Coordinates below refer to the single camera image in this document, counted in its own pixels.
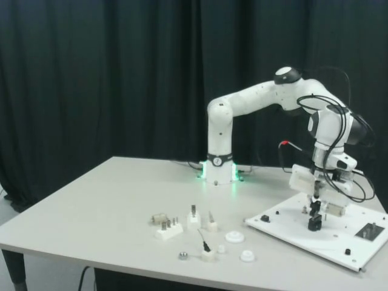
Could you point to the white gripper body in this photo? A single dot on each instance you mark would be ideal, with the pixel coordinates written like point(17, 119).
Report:
point(303, 179)

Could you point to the black D-SUB plug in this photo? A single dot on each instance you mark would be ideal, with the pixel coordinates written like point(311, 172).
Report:
point(316, 209)

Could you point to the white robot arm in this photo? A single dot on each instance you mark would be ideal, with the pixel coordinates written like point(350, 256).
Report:
point(218, 127)

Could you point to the thin black rod red tag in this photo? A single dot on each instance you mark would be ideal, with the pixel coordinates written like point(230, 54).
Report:
point(281, 157)

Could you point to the white task board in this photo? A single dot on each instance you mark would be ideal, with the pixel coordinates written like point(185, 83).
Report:
point(288, 233)

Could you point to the white large gear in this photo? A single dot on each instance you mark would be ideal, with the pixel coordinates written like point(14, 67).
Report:
point(234, 237)

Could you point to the white medium gear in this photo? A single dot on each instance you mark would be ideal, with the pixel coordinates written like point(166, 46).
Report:
point(247, 256)

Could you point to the grey USB plug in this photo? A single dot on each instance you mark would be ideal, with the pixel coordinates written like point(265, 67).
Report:
point(211, 217)

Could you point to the small white plug holder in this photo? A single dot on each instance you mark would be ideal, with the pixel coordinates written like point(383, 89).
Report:
point(212, 227)

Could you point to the white small gear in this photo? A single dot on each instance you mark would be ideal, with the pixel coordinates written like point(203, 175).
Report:
point(221, 249)

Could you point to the metal square peg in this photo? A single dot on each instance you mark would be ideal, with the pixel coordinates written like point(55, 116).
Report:
point(193, 210)

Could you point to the white single peg holder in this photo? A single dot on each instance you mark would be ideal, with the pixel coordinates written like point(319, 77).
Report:
point(194, 222)

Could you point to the metal bolt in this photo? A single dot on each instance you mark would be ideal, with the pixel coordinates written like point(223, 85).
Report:
point(183, 256)

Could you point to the white three peg holder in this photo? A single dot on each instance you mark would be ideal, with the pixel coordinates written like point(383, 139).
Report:
point(169, 232)

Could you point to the grey waterproof plug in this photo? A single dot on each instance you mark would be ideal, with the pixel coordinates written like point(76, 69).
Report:
point(160, 219)

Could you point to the black curtain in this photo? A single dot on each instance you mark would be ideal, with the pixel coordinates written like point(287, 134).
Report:
point(121, 75)

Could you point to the black table leg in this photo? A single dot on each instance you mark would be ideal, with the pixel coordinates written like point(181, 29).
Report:
point(13, 269)

